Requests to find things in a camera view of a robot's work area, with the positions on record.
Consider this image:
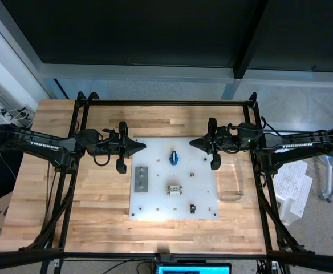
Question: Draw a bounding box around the white mounting board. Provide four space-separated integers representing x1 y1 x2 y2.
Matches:
129 136 221 220

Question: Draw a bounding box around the white stepped block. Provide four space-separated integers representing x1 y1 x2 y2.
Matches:
271 158 312 228

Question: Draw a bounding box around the black cable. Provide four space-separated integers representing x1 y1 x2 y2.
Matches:
93 154 111 167

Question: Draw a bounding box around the black aluminium frame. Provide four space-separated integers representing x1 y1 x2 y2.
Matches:
0 91 333 274

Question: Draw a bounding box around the grey ten-hole connector insert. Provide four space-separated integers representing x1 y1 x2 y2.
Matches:
166 183 184 195

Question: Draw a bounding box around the black camera mount box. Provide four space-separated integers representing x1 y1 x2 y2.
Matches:
154 248 175 264

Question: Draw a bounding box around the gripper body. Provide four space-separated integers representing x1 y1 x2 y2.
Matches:
208 117 238 171
105 122 132 175

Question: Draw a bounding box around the screen with blue edge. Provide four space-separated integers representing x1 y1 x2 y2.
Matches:
153 262 232 274

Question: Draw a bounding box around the black wall post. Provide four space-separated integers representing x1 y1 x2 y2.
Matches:
233 0 270 80

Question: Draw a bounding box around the blue and white plug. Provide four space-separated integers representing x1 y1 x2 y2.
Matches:
168 150 180 166

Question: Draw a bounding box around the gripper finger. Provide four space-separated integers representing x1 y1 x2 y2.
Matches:
130 147 147 159
130 138 147 149
190 143 212 155
189 132 211 144

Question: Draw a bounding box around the grey metal plate with pegs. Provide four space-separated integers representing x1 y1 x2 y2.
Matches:
133 165 150 193

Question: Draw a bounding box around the bundle of room cables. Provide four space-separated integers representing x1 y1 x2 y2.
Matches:
0 106 33 122

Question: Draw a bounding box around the clear plastic tub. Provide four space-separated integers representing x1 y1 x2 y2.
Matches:
215 154 251 204

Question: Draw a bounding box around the grey metal stand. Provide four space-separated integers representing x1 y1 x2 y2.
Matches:
317 152 333 204

